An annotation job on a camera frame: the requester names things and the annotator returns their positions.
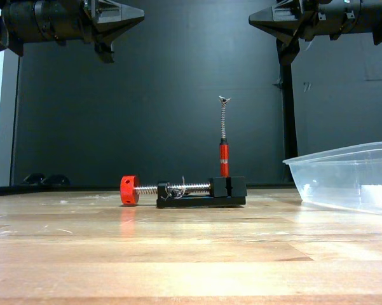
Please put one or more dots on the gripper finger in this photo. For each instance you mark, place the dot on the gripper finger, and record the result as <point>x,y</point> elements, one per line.
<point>263,15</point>
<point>120,30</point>
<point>130,14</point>
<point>273,30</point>

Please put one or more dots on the black clamp with red knob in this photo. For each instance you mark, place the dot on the black clamp with red knob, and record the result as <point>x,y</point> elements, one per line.
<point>229,190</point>

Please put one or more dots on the clear plastic tub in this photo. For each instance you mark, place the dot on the clear plastic tub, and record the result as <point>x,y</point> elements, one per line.
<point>337,190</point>

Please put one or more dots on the black vertical post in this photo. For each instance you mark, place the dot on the black vertical post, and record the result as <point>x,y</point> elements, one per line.
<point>289,143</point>

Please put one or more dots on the black aluminium frame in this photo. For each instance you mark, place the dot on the black aluminium frame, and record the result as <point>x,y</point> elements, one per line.
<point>82,188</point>

